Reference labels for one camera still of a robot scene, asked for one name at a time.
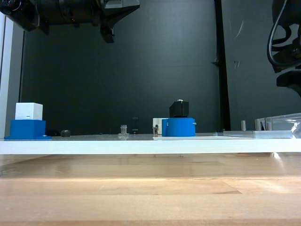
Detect clear plastic tub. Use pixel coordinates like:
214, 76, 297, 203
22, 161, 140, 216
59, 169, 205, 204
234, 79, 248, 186
254, 112, 301, 140

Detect grey metal block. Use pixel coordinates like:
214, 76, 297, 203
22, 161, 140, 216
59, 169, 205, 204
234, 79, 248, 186
222, 129, 293, 139

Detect white cube plug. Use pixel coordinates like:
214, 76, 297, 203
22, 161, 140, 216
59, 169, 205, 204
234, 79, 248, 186
15, 102, 44, 121

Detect black clamp block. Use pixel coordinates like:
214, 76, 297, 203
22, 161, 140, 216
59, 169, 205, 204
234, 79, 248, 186
168, 98, 190, 118

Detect black board corner screw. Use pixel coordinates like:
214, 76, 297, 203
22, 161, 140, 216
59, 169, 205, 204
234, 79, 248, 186
131, 117, 140, 135

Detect white connector housing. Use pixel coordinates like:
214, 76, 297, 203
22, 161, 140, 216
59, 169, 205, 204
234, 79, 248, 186
152, 118, 169, 137

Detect blue square socket base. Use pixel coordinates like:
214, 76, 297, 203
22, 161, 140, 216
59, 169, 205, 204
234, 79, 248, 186
4, 119, 53, 141

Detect white task board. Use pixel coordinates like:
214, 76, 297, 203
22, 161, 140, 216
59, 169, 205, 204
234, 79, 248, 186
0, 133, 301, 156

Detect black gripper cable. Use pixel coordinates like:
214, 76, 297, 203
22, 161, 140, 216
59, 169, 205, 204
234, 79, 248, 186
266, 0, 289, 69

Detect black wall post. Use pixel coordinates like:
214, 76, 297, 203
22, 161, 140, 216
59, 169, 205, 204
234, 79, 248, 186
211, 0, 231, 132

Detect blue round mount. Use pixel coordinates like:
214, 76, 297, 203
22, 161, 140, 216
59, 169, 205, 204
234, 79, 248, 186
161, 117, 198, 137

